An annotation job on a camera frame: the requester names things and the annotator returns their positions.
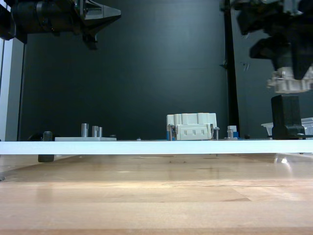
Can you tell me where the beige HAN10E connector insert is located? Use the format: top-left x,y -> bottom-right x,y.
266,68 -> 313,94

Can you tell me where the small black connector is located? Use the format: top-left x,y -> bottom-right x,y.
270,94 -> 308,141

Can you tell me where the beige HAN10E hub base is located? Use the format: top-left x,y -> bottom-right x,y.
166,113 -> 220,141

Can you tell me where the clear plastic tub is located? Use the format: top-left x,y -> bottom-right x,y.
261,117 -> 313,179

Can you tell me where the small blue socket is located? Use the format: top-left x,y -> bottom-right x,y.
227,125 -> 238,139

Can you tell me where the grey metal block with pegs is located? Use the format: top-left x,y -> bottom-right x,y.
54,122 -> 117,142

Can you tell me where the black board screw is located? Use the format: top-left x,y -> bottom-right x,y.
38,131 -> 54,163

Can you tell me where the white mounting board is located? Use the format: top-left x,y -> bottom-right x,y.
0,139 -> 313,155

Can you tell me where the black wall pillar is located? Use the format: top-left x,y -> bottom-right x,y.
221,7 -> 242,138

